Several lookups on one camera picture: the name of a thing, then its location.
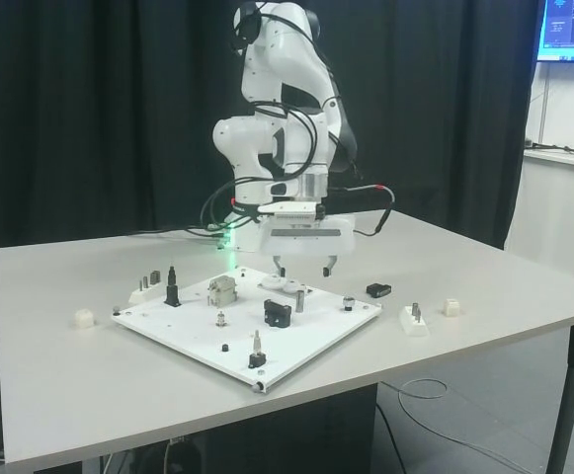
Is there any black waterproof plug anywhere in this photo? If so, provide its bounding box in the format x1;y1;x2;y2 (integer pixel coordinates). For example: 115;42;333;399
164;266;183;307

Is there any blue screen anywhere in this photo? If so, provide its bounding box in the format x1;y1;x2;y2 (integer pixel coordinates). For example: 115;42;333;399
534;0;574;64

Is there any black curtain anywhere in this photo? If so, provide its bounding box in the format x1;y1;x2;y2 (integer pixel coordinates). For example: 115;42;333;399
0;0;549;448

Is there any white peg holder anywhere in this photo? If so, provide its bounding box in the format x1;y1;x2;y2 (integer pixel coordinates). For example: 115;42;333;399
128;284;163;304
400;305;432;339

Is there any grey floor cable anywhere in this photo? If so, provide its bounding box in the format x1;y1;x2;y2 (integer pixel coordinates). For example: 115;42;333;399
374;377;470;474

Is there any white task board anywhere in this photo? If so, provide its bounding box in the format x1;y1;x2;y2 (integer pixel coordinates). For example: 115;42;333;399
110;268;384;396

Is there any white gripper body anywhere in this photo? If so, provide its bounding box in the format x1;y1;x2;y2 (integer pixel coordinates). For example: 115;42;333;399
258;214;358;260

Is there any black box under table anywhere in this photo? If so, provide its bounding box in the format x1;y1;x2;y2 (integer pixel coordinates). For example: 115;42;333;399
205;382;379;474

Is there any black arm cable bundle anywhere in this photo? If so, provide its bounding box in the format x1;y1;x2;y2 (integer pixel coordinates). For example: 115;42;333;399
181;181;263;244

